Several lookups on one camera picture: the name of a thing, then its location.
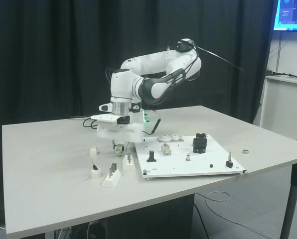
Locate black floor cable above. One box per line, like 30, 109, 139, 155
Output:
193, 203, 207, 239

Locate thin black rod on wire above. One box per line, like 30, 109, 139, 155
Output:
143, 109, 162, 137

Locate black D-SUB plug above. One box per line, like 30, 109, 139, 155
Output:
192, 133, 208, 154

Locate grey waterproof plug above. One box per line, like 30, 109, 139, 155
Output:
113, 143, 126, 156

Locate long white peg holder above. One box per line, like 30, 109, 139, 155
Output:
101, 170, 122, 188

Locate black curtains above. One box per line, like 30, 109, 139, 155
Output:
0, 0, 280, 222

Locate dark table leg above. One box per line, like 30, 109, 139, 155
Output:
280, 164, 297, 239

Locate blue screen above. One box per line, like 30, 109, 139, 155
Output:
273, 0, 297, 32

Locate thin black strap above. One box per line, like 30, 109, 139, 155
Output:
195, 45, 244, 72

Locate grey floor cable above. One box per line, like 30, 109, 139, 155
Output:
204, 191, 283, 231

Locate white task board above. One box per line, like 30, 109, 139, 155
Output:
133, 134, 248, 179

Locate short white peg holder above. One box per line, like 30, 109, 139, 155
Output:
123, 155, 135, 171

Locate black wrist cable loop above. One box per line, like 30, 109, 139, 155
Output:
82, 117, 100, 130

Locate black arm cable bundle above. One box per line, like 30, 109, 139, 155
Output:
166, 41, 202, 100

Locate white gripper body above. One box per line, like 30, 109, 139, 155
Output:
96, 122, 143, 143

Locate white cabinet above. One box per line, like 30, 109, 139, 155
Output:
259, 74, 297, 144

